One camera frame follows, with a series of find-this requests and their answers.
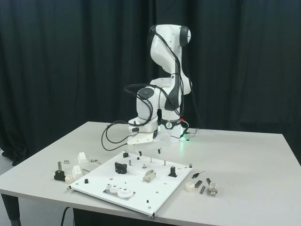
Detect beige metal plug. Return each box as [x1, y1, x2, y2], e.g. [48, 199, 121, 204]
[207, 182, 220, 196]

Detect black curtain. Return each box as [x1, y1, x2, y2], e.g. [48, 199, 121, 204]
[0, 0, 301, 167]

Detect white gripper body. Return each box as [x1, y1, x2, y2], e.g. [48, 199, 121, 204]
[127, 132, 172, 145]

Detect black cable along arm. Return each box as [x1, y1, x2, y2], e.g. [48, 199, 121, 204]
[148, 25, 189, 111]

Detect black floor cable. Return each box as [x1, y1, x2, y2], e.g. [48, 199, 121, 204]
[62, 200, 74, 226]

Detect black looping cable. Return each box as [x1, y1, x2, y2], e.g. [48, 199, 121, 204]
[101, 83, 156, 151]

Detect white holder with holes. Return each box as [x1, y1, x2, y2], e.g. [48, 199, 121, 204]
[71, 164, 83, 176]

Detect white large gear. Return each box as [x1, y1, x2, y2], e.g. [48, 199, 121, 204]
[118, 187, 133, 199]

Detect black box under table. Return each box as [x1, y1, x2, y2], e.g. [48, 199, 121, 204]
[72, 206, 166, 226]

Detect white task board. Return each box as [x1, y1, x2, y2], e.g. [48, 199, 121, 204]
[67, 152, 192, 218]

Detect black D-SUB plug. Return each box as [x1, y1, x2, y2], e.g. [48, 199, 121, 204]
[54, 169, 66, 182]

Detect dark table leg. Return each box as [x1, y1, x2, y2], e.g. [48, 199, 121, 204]
[0, 194, 20, 226]

